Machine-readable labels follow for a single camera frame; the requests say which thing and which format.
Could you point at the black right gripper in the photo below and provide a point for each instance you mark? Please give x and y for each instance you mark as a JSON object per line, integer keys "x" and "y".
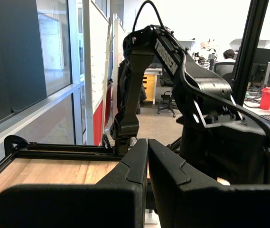
{"x": 232, "y": 154}

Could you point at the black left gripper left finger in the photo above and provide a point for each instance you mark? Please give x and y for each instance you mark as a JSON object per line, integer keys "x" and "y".
{"x": 77, "y": 206}

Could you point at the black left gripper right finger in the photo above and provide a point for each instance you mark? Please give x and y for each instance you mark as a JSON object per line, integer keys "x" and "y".
{"x": 220, "y": 209}

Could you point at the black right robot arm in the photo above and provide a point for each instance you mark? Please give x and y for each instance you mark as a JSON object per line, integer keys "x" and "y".
{"x": 134, "y": 83}

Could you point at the white office desk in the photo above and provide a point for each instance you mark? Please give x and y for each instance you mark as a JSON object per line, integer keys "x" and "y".
{"x": 253, "y": 108}

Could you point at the red plastic cup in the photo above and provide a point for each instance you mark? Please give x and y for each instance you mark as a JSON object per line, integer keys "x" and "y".
{"x": 268, "y": 99}

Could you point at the grey metal plate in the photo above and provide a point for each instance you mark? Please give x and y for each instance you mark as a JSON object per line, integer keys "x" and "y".
{"x": 151, "y": 217}

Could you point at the black mesh office chair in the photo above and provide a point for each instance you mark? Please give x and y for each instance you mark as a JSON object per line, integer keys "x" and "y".
{"x": 222, "y": 70}

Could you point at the person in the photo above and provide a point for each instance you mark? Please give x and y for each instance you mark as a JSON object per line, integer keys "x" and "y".
{"x": 228, "y": 54}
{"x": 204, "y": 51}

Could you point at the yellow drawer cabinet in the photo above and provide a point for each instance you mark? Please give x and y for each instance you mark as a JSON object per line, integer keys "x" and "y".
{"x": 149, "y": 88}

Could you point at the white partition with red base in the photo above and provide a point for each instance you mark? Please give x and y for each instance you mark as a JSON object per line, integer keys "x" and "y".
{"x": 99, "y": 59}

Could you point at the clear window pane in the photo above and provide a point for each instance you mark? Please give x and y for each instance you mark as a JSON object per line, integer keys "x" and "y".
{"x": 54, "y": 47}

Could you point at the black aluminium frame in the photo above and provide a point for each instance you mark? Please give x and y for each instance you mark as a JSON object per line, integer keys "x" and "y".
{"x": 246, "y": 59}

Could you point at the dark glass wall panel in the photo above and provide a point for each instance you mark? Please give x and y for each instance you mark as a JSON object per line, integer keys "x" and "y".
{"x": 11, "y": 59}

